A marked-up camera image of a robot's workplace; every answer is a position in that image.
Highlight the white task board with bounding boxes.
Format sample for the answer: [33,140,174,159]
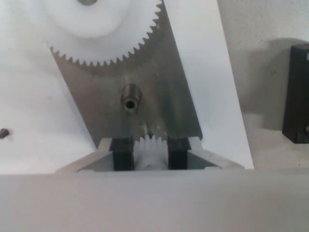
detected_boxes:
[0,0,255,175]

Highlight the white small gear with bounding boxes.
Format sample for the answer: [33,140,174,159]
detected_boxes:
[134,134,169,171]

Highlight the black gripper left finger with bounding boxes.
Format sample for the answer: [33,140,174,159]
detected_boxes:
[55,136,135,173]

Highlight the white large gear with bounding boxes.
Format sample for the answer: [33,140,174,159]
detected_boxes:
[40,0,166,70]

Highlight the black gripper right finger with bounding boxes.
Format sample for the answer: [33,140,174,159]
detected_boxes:
[168,136,245,171]

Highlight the black D-SUB plug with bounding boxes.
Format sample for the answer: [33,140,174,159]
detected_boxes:
[281,43,309,145]

